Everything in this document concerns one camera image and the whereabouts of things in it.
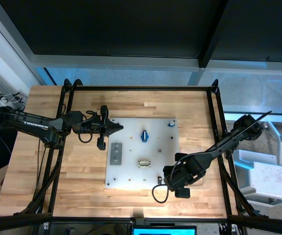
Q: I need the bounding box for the white chair frame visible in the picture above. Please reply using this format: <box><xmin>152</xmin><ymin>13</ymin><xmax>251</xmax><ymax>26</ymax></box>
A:
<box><xmin>263</xmin><ymin>119</ymin><xmax>282</xmax><ymax>169</ymax></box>

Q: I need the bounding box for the clear plastic tub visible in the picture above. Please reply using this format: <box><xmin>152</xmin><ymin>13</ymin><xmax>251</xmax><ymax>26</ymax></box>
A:
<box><xmin>179</xmin><ymin>146</ymin><xmax>206</xmax><ymax>190</ymax></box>

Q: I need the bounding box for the blue laptop screen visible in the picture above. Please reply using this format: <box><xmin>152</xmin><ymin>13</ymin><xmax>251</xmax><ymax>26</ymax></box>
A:
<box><xmin>131</xmin><ymin>225</ymin><xmax>198</xmax><ymax>235</ymax></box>

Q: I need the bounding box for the white plastic step stool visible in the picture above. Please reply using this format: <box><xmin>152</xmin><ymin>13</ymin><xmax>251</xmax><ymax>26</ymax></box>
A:
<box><xmin>233</xmin><ymin>148</ymin><xmax>282</xmax><ymax>209</ymax></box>

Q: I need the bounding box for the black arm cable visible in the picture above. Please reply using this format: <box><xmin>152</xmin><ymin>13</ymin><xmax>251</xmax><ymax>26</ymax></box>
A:
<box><xmin>151</xmin><ymin>154</ymin><xmax>189</xmax><ymax>204</ymax></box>
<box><xmin>78</xmin><ymin>110</ymin><xmax>98</xmax><ymax>144</ymax></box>

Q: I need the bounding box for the blue clamp holder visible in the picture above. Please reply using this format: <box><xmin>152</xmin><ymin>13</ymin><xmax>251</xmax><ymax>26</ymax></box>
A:
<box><xmin>139</xmin><ymin>130</ymin><xmax>150</xmax><ymax>143</ymax></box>

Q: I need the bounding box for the black wall post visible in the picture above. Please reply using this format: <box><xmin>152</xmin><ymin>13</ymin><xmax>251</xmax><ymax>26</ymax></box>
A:
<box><xmin>198</xmin><ymin>0</ymin><xmax>232</xmax><ymax>69</ymax></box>

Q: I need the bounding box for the black table frame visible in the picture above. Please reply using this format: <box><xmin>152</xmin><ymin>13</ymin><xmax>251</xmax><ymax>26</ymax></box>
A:
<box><xmin>0</xmin><ymin>77</ymin><xmax>271</xmax><ymax>235</ymax></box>

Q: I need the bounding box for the beige connector housing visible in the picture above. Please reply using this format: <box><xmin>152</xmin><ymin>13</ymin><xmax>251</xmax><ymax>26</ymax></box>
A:
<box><xmin>137</xmin><ymin>160</ymin><xmax>152</xmax><ymax>169</ymax></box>

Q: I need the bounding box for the white taskboard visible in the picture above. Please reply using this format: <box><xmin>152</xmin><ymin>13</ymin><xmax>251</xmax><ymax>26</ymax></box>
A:
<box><xmin>105</xmin><ymin>117</ymin><xmax>180</xmax><ymax>191</ymax></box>

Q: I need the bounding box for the grey window sill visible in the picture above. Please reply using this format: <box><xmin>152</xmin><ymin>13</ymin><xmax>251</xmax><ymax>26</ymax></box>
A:
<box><xmin>30</xmin><ymin>54</ymin><xmax>282</xmax><ymax>73</ymax></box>

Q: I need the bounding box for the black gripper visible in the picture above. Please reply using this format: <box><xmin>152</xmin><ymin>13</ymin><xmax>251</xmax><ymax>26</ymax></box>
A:
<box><xmin>164</xmin><ymin>153</ymin><xmax>195</xmax><ymax>199</ymax></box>
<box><xmin>81</xmin><ymin>105</ymin><xmax>124</xmax><ymax>150</ymax></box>

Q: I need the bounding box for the grey metal bar plate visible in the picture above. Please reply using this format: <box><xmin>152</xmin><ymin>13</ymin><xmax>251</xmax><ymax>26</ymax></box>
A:
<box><xmin>109</xmin><ymin>141</ymin><xmax>123</xmax><ymax>166</ymax></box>

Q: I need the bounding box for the black camera bracket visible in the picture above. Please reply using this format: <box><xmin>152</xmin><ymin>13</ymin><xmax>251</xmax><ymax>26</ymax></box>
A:
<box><xmin>133</xmin><ymin>216</ymin><xmax>151</xmax><ymax>227</ymax></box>

